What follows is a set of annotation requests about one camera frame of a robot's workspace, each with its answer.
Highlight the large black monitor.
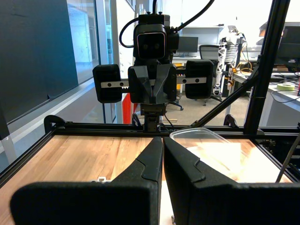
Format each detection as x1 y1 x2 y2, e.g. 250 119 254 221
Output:
274 22 300 67

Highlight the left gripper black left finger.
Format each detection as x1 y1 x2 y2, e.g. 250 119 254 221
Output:
9 136 164 225

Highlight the black office chair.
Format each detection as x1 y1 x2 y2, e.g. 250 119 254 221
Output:
198 44 223 106

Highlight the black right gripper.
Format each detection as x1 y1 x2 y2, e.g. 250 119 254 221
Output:
92 58 214 105

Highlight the green tape roll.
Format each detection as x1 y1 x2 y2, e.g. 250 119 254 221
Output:
276 82 296 91

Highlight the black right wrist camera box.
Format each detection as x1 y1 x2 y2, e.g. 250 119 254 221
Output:
133 23 167 59

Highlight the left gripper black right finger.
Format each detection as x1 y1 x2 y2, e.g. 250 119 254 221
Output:
163 137 300 225

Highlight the black metal frame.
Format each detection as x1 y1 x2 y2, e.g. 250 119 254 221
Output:
0 0 300 188

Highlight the red panel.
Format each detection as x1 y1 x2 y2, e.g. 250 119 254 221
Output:
121 92 139 124

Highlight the white black robot figure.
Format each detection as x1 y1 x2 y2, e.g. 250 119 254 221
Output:
212 24 247 97

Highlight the yellow drawer cabinet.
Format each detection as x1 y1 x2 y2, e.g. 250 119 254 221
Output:
175 62 184 94

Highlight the white desk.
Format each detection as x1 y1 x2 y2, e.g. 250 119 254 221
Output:
257 77 300 128

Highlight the black computer monitor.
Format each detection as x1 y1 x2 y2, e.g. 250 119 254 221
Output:
177 36 199 58

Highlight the clear plastic container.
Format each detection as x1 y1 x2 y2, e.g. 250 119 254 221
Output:
169 127 249 184

